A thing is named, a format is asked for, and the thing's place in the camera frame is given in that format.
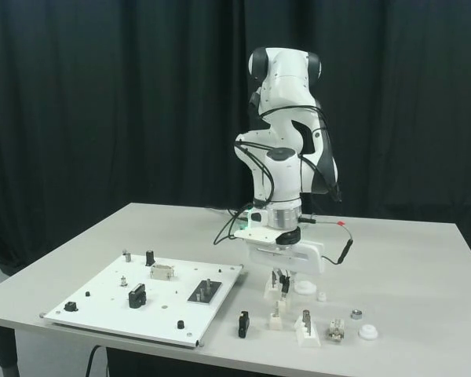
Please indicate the white task board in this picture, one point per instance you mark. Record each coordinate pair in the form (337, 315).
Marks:
(102, 302)

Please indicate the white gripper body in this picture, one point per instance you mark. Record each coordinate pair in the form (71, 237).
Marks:
(298, 259)

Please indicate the white large gear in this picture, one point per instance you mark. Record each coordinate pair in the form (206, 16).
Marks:
(305, 288)

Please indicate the small white plug holder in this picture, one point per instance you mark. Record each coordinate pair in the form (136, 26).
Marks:
(285, 307)

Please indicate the thick metal peg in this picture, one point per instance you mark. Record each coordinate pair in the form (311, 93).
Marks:
(305, 316)

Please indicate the white medium gear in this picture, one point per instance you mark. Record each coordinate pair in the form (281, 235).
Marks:
(368, 331)

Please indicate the black USB plug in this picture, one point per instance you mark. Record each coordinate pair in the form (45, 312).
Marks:
(285, 286)

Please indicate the black table leg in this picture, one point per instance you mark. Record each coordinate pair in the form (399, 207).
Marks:
(2, 353)

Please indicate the black curtain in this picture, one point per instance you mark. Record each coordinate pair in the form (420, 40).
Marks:
(102, 98)

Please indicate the white stepped peg holder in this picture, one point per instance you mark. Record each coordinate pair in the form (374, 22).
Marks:
(308, 337)

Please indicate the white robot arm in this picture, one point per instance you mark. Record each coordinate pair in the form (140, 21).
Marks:
(286, 78)

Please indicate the round metal BNC plug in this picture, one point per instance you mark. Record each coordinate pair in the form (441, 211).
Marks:
(356, 314)

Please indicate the black D-SUB plug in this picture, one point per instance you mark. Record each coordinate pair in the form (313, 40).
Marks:
(243, 326)

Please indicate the grey metal plug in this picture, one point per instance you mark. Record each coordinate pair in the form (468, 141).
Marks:
(335, 328)

